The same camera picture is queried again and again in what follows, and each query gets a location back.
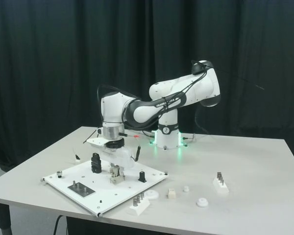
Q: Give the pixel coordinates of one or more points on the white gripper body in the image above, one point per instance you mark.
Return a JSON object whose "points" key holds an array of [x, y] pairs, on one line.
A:
{"points": [[120, 157]]}

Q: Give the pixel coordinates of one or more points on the grey waterproof plug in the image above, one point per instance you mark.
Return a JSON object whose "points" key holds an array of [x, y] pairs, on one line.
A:
{"points": [[114, 172]]}

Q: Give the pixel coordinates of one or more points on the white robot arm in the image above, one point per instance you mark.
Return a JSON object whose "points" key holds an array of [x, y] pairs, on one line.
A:
{"points": [[181, 90]]}

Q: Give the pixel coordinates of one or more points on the beige waterproof plug holder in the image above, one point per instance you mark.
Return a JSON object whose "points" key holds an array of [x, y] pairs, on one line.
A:
{"points": [[171, 193]]}

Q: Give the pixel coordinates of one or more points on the thin black rod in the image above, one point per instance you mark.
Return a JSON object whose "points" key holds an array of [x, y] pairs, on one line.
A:
{"points": [[138, 153]]}

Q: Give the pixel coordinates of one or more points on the black D-SUB plug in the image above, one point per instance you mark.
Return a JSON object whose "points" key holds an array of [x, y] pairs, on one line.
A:
{"points": [[95, 164]]}

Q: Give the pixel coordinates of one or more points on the flat white wrist plate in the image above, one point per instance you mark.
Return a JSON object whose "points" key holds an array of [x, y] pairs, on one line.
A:
{"points": [[96, 142]]}

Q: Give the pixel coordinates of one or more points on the black USB plug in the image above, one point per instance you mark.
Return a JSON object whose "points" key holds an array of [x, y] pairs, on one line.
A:
{"points": [[142, 176]]}

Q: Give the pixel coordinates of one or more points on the small white wrist box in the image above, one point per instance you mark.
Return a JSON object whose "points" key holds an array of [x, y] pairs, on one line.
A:
{"points": [[99, 131]]}

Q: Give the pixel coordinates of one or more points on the white task board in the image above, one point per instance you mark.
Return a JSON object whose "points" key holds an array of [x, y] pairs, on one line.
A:
{"points": [[107, 193]]}

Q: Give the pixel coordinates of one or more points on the small white plug holder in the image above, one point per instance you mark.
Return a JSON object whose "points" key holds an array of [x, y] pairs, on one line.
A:
{"points": [[77, 160]]}

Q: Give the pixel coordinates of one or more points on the metal round peg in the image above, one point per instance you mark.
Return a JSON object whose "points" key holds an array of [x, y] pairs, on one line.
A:
{"points": [[138, 199], [134, 202], [142, 196]]}

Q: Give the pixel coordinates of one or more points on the white large gear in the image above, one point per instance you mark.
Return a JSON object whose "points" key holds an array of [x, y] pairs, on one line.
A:
{"points": [[153, 194]]}

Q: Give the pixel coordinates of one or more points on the white round peg holder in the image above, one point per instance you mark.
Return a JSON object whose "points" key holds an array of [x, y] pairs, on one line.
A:
{"points": [[139, 209]]}

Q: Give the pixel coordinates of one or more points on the metal bolt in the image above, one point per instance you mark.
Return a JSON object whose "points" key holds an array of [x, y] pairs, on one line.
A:
{"points": [[59, 174]]}

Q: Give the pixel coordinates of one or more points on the white medium gear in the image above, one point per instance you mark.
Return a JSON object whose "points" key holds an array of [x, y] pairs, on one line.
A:
{"points": [[202, 202]]}

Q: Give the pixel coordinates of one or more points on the metal square peg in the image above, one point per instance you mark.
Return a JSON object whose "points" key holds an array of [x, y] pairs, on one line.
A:
{"points": [[221, 180], [222, 183], [219, 176]]}

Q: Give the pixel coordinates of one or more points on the white square peg holder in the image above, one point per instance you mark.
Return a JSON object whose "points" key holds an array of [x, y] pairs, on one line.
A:
{"points": [[223, 189]]}

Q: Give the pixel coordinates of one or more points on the black curtain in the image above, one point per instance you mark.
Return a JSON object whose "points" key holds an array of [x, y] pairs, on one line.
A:
{"points": [[63, 61]]}

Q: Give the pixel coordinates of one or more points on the black table leg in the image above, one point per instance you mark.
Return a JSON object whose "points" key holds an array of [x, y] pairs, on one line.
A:
{"points": [[1, 218]]}

